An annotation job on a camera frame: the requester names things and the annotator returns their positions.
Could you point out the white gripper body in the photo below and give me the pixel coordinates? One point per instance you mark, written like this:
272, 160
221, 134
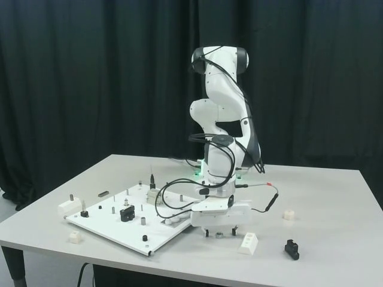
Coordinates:
239, 212

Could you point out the small metal bolt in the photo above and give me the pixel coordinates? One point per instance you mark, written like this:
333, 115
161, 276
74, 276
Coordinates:
218, 235

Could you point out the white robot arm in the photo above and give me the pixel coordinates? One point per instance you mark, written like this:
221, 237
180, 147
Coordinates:
223, 89

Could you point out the white wedge holder with holes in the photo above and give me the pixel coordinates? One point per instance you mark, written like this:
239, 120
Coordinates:
247, 243

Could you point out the white small gear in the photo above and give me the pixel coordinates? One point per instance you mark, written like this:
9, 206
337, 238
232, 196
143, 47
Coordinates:
170, 222

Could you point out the small white holder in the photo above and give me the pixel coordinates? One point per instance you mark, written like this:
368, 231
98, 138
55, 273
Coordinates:
289, 214
74, 237

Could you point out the black D-SUB plug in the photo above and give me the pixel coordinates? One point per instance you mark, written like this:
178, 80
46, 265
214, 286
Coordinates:
291, 247

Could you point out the small black knob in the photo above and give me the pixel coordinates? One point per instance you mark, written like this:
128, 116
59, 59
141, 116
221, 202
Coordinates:
145, 238

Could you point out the metal square peg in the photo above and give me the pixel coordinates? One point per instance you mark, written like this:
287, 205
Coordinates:
143, 222

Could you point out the black waterproof plug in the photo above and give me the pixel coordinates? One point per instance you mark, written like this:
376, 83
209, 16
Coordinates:
152, 180

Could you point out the black stepped plug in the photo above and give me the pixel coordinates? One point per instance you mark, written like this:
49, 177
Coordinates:
127, 214

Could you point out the metal BNC plug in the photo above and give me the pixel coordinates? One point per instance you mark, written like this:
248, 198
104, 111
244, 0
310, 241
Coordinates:
126, 203

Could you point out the white task board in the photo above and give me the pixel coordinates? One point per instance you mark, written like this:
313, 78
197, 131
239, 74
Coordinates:
119, 230

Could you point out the flat black USB plug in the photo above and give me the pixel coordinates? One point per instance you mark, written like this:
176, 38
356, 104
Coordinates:
103, 193

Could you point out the small black plug with peg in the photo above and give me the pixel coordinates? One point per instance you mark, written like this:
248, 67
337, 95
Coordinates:
84, 213

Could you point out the long white peg holder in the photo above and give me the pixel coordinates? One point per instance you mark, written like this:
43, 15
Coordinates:
70, 205

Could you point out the dark table leg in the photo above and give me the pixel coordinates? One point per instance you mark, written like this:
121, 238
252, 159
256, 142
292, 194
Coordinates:
13, 266

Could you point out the black curtains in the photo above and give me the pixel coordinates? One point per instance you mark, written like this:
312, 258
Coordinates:
89, 74

